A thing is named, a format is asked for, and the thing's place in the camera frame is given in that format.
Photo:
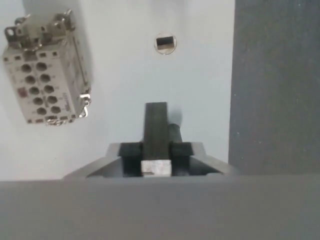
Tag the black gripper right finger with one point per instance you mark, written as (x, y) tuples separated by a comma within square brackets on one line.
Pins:
[(181, 157)]

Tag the metal round peg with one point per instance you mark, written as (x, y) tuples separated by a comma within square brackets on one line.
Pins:
[(176, 133)]

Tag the beige multi-pin connector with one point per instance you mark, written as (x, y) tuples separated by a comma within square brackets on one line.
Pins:
[(42, 75)]

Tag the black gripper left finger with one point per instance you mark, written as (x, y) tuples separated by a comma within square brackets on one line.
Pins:
[(131, 160)]

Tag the white task board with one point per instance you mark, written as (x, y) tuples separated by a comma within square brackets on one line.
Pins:
[(125, 75)]

